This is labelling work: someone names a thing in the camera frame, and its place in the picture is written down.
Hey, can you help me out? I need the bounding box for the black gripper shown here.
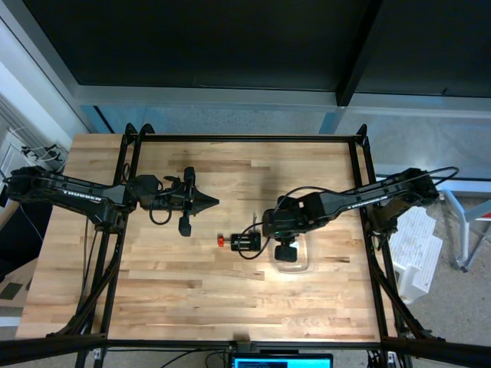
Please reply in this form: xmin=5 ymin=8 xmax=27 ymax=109
xmin=262 ymin=206 xmax=308 ymax=265
xmin=160 ymin=166 xmax=221 ymax=238

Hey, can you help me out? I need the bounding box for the black vise with red knob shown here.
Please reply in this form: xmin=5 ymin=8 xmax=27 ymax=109
xmin=217 ymin=232 xmax=262 ymax=254

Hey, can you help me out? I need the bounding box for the clear plastic tub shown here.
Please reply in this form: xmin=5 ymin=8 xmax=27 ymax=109
xmin=269 ymin=229 xmax=319 ymax=276

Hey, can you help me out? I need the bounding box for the laptop screen with blue edge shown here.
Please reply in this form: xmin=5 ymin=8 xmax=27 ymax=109
xmin=229 ymin=352 xmax=334 ymax=368

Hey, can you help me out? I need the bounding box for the white stepped foam block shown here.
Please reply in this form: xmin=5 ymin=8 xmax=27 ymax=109
xmin=387 ymin=209 xmax=445 ymax=305

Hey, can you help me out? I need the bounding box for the black square pillar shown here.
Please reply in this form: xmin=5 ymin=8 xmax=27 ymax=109
xmin=336 ymin=0 xmax=384 ymax=107

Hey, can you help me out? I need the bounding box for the brown cardboard box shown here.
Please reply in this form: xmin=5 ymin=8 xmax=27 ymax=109
xmin=0 ymin=258 xmax=39 ymax=307

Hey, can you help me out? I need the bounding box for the black table frame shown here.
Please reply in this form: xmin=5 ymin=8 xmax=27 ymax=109
xmin=0 ymin=122 xmax=491 ymax=368

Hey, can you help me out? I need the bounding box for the black table camera mount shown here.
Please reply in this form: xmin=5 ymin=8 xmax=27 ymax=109
xmin=229 ymin=336 xmax=256 ymax=353

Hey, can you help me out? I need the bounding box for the black and white cable bundle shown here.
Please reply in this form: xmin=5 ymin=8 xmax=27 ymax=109
xmin=21 ymin=143 xmax=69 ymax=164

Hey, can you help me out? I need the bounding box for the grey metal stand frame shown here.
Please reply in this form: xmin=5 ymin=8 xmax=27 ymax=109
xmin=439 ymin=186 xmax=491 ymax=274

